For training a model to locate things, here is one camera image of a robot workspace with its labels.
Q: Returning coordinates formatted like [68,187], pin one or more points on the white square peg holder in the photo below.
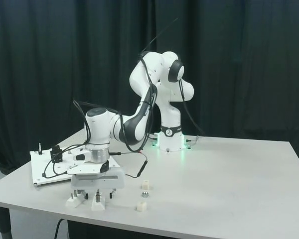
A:
[74,202]

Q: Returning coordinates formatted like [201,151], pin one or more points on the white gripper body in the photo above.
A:
[97,181]

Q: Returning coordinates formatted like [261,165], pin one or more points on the white task board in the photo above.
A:
[40,166]

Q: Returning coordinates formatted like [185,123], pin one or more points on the small white cube holder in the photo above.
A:
[141,206]
[145,184]

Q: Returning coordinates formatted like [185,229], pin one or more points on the small round metal plug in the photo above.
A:
[144,194]

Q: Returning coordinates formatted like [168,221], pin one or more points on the black D-SUB plug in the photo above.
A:
[56,155]

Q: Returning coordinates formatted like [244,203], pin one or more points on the black curtain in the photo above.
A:
[239,62]

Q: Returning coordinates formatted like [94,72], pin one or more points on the small grey upright plug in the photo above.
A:
[40,148]

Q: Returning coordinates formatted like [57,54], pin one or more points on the large metal square peg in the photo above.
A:
[75,193]

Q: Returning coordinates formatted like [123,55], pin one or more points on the black table leg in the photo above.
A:
[0,221]

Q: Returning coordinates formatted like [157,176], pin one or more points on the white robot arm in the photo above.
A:
[169,117]

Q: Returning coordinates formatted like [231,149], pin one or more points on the white round peg holder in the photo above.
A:
[98,205]

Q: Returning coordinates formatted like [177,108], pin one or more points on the large metal round peg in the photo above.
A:
[98,196]

